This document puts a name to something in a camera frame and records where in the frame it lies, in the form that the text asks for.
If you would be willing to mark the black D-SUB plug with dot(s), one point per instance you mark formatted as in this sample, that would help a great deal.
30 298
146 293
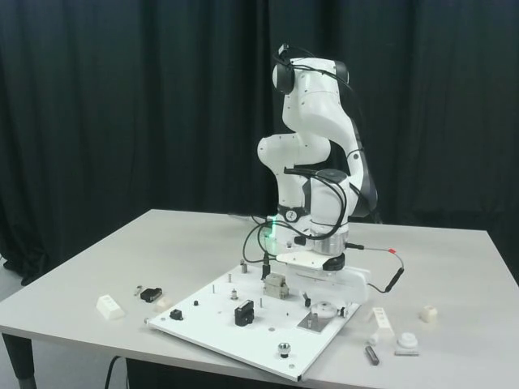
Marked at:
151 294

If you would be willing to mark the metal BNC plug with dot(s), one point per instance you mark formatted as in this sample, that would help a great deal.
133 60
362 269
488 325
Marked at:
234 294

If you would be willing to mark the black USB plug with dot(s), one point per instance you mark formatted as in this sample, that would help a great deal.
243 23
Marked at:
266 263

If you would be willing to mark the large dark metal peg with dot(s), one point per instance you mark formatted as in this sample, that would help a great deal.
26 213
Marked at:
371 353

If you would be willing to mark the white small gear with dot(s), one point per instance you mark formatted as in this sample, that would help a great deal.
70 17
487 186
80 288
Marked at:
373 339

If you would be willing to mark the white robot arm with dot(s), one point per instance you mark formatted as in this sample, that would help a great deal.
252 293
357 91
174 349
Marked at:
312 121

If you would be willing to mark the white peg holder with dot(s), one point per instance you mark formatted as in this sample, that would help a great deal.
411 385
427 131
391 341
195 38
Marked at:
383 322

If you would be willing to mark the small cream holder block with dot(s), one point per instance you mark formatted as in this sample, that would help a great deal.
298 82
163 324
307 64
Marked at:
165 304
430 314

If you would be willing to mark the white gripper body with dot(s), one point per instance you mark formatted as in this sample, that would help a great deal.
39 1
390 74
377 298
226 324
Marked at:
348 283

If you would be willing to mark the white peg holder three holes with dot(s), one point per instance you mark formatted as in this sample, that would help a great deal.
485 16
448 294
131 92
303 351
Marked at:
110 307

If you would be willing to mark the black table leg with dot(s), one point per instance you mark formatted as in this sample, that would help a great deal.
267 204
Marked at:
18 360

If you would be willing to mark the small metal plug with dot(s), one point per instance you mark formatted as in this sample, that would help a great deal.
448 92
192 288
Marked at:
139 290

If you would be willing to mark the white medium gear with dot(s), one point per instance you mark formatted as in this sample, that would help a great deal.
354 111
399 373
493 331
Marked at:
406 343

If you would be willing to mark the white task board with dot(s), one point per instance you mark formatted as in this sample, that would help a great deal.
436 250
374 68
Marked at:
227 336

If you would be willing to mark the white large gear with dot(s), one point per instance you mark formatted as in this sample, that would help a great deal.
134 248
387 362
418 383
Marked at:
323 310

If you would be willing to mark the black curtain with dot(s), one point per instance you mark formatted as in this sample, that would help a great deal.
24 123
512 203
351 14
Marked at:
121 101

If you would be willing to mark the metal round peg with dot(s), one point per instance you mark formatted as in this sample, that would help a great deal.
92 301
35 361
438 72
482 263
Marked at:
243 266

